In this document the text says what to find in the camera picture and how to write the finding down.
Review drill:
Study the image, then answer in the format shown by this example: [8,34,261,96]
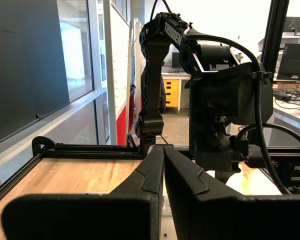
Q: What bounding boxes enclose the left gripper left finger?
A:
[1,146,165,240]

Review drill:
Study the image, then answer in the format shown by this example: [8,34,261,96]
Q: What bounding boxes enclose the yellow drawer cabinet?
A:
[163,79,180,108]

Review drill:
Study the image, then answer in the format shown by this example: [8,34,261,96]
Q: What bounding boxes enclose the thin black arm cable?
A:
[149,0,172,18]

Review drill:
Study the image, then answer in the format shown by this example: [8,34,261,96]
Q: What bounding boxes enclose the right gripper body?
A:
[189,123,264,173]

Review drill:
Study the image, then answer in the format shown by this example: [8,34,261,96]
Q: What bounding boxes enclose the grey window frame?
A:
[0,0,111,193]

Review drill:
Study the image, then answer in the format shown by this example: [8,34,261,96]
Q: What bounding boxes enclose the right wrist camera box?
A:
[196,148,242,174]

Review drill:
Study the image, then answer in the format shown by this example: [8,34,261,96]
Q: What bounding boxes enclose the black desktop monitor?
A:
[171,52,184,70]

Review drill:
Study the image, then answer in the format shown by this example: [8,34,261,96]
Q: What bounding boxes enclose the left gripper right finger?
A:
[164,146,300,240]

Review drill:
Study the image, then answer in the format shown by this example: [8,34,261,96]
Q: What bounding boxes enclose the white wall shelf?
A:
[257,34,300,52]

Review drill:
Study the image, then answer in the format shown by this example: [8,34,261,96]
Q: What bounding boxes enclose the red panel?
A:
[116,89,136,146]

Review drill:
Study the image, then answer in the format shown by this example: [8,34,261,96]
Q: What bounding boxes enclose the black cable bundle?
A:
[272,82,300,107]

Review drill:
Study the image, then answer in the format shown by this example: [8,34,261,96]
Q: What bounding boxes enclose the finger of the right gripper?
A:
[215,172,240,187]

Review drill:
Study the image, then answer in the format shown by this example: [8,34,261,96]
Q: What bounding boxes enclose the small monitor with stand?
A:
[282,16,300,36]

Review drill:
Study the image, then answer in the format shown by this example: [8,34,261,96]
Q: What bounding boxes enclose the large black monitor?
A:
[276,43,300,81]

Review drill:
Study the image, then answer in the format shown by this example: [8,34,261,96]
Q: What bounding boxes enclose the black aluminium frame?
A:
[0,0,300,211]

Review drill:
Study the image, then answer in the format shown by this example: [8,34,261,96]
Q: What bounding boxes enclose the white partition panel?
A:
[103,0,132,146]

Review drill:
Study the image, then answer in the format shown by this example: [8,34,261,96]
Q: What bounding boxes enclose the long white desk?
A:
[262,86,300,148]

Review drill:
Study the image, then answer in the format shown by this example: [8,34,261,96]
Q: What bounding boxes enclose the black hanging jacket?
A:
[159,74,167,115]

